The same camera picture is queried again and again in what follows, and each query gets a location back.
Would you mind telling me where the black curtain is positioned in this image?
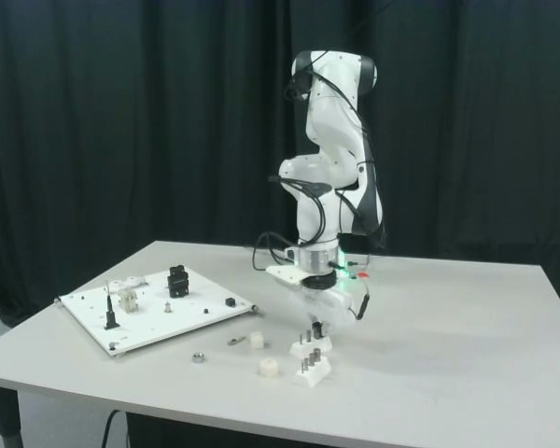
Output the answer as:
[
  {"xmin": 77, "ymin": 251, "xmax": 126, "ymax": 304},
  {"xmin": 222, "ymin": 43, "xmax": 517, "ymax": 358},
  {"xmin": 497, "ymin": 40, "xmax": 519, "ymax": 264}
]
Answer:
[{"xmin": 0, "ymin": 0, "xmax": 560, "ymax": 319}]

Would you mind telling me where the white square peg holder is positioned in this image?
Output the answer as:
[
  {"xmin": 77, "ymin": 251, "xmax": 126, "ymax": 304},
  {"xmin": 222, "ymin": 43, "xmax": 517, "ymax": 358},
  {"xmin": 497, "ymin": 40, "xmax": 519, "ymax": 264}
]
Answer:
[{"xmin": 288, "ymin": 336, "xmax": 333, "ymax": 359}]

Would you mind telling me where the thin black rod on wire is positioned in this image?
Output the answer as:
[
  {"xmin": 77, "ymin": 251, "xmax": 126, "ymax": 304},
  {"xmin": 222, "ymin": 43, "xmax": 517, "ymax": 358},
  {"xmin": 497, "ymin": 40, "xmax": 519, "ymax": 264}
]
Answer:
[{"xmin": 347, "ymin": 268, "xmax": 372, "ymax": 323}]

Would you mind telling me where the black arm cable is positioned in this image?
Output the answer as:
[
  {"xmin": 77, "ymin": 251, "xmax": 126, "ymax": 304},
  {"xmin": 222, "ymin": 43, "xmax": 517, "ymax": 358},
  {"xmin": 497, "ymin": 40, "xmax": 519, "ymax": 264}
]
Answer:
[{"xmin": 253, "ymin": 231, "xmax": 301, "ymax": 273}]

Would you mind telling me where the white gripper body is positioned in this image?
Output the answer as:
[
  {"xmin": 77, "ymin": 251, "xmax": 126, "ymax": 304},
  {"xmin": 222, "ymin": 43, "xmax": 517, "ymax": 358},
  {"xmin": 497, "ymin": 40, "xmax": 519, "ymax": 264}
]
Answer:
[{"xmin": 287, "ymin": 285, "xmax": 358, "ymax": 329}]

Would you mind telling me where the white task board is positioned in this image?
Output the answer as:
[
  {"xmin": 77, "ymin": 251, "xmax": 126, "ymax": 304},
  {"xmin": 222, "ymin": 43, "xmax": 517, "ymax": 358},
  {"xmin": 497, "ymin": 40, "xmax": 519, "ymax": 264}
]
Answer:
[{"xmin": 55, "ymin": 267, "xmax": 261, "ymax": 360}]

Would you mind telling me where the black floor cable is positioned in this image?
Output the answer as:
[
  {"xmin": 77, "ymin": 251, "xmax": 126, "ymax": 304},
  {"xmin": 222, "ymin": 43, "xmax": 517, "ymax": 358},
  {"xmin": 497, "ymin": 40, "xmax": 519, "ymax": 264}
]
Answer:
[{"xmin": 103, "ymin": 410, "xmax": 128, "ymax": 448}]

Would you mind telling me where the black D-SUB plug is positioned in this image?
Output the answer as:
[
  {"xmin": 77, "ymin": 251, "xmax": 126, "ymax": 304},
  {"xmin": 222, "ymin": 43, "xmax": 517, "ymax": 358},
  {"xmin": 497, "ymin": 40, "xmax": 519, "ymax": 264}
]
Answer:
[{"xmin": 166, "ymin": 264, "xmax": 190, "ymax": 299}]

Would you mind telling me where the dark grey table leg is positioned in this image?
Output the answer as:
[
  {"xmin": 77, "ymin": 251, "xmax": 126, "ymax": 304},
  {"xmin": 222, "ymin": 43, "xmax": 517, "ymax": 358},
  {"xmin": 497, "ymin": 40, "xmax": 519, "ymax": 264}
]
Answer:
[{"xmin": 0, "ymin": 384, "xmax": 21, "ymax": 448}]

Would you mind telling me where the black slim plug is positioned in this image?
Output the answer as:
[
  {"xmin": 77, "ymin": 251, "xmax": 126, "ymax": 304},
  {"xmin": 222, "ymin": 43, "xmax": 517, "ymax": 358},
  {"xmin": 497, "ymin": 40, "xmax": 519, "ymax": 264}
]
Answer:
[{"xmin": 103, "ymin": 281, "xmax": 122, "ymax": 330}]

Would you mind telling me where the white round peg holder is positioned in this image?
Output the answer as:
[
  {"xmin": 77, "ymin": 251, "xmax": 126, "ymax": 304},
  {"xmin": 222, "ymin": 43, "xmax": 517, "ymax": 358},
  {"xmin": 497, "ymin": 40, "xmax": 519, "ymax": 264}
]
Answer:
[{"xmin": 290, "ymin": 357, "xmax": 333, "ymax": 389}]

